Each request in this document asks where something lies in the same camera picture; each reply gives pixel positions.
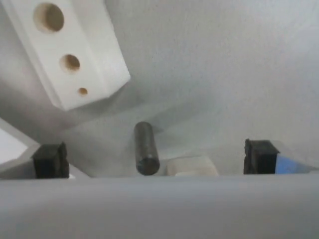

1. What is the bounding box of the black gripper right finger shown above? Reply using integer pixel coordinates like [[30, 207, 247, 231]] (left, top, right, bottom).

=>
[[243, 138, 319, 175]]

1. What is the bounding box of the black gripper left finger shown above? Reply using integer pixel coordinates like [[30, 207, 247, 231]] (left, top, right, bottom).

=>
[[0, 141, 70, 179]]

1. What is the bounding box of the small white block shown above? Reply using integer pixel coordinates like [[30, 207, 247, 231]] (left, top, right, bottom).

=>
[[166, 155, 219, 177]]

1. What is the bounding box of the metal round peg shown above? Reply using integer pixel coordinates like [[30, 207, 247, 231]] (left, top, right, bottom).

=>
[[134, 121, 160, 177]]

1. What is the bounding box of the white peg holder with holes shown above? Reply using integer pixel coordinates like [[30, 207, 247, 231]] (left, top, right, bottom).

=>
[[1, 0, 132, 112]]

